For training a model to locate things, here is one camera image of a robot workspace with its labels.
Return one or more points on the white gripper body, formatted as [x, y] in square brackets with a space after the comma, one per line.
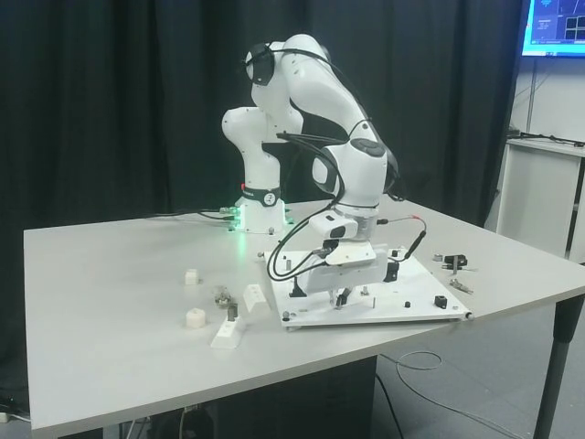
[352, 276]

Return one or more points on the metal round peg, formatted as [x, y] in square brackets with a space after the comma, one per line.
[340, 304]

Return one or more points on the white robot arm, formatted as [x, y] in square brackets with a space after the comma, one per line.
[347, 169]

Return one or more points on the white peg holder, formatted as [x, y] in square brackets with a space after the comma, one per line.
[255, 299]
[226, 336]

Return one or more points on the metal square peg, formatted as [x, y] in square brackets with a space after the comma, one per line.
[231, 313]

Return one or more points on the white mounting plate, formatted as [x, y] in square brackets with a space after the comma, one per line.
[352, 253]

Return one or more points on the white task board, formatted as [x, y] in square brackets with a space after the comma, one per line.
[402, 292]

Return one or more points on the black rod with red tag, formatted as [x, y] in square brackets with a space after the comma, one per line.
[418, 242]

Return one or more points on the metal hex nut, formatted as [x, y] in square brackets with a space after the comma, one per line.
[438, 257]

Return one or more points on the black D-SUB plug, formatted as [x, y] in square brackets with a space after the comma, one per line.
[456, 261]

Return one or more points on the metal USB plug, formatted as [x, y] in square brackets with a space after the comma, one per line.
[461, 285]

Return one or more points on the white medium gear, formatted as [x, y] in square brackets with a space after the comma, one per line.
[196, 318]

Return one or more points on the white small gear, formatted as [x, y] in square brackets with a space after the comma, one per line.
[192, 276]

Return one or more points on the white cabinet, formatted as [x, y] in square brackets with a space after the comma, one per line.
[539, 196]

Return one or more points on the grey table leg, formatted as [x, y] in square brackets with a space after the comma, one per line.
[555, 366]

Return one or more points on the black curtain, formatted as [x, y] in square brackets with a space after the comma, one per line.
[114, 105]

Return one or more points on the blue screen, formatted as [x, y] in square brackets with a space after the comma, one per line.
[555, 27]

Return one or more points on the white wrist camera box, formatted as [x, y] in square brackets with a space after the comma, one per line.
[331, 226]

